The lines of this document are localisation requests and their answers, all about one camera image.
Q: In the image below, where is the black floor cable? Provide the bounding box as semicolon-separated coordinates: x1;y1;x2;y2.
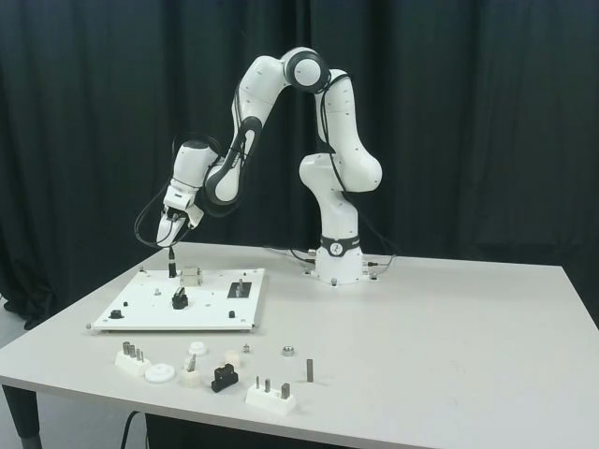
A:
122;409;147;449

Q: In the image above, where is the black table leg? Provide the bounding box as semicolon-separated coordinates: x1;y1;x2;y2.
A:
1;384;39;449

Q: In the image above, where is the black curtain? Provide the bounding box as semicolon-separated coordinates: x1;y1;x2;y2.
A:
0;0;599;331

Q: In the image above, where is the small white camera box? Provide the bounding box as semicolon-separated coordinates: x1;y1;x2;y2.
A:
162;185;196;211

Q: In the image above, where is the white square peg holder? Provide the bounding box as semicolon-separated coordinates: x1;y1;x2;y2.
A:
245;385;298;416

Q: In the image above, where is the white round peg holder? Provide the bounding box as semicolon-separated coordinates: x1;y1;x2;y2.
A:
114;353;152;378

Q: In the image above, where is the white large gear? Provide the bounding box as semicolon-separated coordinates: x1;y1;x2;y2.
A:
144;363;177;385

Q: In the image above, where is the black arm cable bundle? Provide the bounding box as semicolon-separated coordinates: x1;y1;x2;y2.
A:
134;69;375;248

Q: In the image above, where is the black base cable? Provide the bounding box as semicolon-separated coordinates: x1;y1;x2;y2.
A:
362;254;398;277
266;246;324;263

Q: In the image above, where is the black D-SUB plug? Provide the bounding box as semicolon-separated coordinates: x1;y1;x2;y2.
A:
210;363;239;393

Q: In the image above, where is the white task board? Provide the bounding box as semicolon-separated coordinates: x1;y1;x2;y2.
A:
88;267;269;334

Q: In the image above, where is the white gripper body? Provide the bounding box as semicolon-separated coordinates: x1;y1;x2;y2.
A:
156;214;183;248

